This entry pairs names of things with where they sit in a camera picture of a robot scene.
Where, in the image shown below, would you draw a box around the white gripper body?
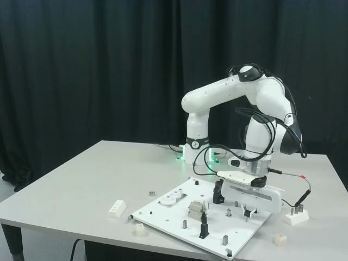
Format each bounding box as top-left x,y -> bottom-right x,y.
220,184 -> 284,215

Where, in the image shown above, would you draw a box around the white empty peg holder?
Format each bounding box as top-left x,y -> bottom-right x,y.
108,199 -> 128,219

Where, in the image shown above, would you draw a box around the black D-SUB plug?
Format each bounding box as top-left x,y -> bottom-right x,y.
213,178 -> 225,205

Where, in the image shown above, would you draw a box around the small white plastic block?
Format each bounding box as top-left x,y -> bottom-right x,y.
132,222 -> 147,236
272,233 -> 288,246

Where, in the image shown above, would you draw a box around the white holder with pegs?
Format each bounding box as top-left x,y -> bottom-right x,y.
282,209 -> 310,226

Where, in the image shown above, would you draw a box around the thin black rod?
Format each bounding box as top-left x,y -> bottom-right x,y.
295,189 -> 311,207

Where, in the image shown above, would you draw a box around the black upright plug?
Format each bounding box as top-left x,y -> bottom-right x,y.
199,214 -> 210,240

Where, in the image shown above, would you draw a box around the grey multi-pin connector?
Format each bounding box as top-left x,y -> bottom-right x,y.
187,200 -> 204,219

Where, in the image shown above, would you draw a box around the white task board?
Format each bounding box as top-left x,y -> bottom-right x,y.
129,176 -> 273,258

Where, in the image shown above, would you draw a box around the white large gear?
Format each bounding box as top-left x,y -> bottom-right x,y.
159,197 -> 176,209

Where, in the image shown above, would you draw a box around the black curtains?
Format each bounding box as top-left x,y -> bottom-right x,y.
0,0 -> 348,191

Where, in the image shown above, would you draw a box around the black table leg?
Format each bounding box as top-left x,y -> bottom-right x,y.
0,223 -> 23,261

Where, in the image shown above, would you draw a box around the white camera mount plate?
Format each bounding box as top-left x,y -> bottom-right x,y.
216,170 -> 254,188

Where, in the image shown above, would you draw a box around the black rod wire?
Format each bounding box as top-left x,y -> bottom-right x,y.
268,168 -> 313,208

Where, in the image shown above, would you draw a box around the black looped cable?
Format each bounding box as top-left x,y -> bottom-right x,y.
192,143 -> 247,178

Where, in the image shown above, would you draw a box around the black base cable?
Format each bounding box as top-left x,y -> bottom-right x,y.
155,143 -> 186,153

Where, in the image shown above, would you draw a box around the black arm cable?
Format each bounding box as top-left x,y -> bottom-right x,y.
227,63 -> 308,159

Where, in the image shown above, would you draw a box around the black floor cable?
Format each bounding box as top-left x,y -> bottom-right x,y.
71,238 -> 85,261

